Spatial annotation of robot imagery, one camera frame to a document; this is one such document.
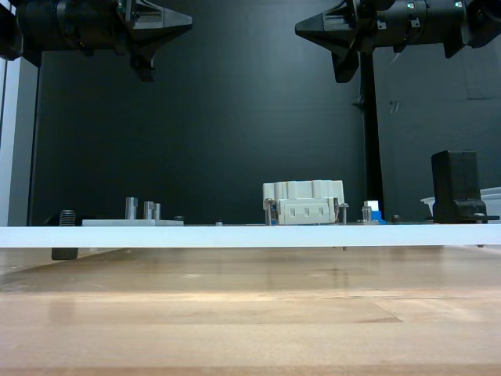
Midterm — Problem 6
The beige multi-pin connector housing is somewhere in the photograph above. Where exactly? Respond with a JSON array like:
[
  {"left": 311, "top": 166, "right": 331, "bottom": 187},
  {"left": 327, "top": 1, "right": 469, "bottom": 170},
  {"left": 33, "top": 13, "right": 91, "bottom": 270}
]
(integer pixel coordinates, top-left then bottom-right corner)
[{"left": 262, "top": 179, "right": 351, "bottom": 227}]

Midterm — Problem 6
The grey metal plate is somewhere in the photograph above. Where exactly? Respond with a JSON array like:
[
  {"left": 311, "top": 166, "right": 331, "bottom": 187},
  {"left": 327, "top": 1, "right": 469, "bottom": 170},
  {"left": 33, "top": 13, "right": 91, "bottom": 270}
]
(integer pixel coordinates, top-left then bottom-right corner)
[{"left": 81, "top": 218, "right": 185, "bottom": 227}]

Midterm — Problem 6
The clear plastic tub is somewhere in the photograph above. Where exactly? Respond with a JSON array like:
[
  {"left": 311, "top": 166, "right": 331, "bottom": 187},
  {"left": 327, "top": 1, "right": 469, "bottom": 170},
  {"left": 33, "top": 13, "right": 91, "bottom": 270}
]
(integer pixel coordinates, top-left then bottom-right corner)
[{"left": 420, "top": 186, "right": 501, "bottom": 220}]

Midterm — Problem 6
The black wall post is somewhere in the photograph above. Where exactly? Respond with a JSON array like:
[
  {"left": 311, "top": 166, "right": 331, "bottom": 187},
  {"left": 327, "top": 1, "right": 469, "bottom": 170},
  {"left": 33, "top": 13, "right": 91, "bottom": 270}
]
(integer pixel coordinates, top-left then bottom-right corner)
[{"left": 359, "top": 50, "right": 384, "bottom": 225}]

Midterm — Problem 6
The black standoff screw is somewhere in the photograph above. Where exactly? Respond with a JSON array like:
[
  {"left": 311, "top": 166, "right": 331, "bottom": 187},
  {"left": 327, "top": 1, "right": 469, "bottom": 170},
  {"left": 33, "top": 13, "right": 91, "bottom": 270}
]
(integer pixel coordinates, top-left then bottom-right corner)
[{"left": 52, "top": 209, "right": 78, "bottom": 262}]

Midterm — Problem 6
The white plastic taskboard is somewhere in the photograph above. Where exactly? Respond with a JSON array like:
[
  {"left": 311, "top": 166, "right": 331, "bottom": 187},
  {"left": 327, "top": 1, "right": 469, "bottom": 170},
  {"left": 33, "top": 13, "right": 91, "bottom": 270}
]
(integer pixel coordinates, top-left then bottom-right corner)
[{"left": 0, "top": 226, "right": 501, "bottom": 249}]

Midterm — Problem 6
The small blue and white connector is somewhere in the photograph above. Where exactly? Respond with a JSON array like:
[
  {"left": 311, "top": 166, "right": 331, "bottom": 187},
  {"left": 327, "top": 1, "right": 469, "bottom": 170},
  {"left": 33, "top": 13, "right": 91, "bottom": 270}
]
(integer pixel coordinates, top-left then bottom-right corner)
[{"left": 362, "top": 200, "right": 384, "bottom": 225}]

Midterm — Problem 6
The black USB socket mount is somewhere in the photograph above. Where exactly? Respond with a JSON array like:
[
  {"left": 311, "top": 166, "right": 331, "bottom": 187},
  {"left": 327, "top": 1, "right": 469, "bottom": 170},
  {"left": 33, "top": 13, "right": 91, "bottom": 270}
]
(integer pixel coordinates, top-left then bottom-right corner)
[{"left": 424, "top": 150, "right": 501, "bottom": 225}]

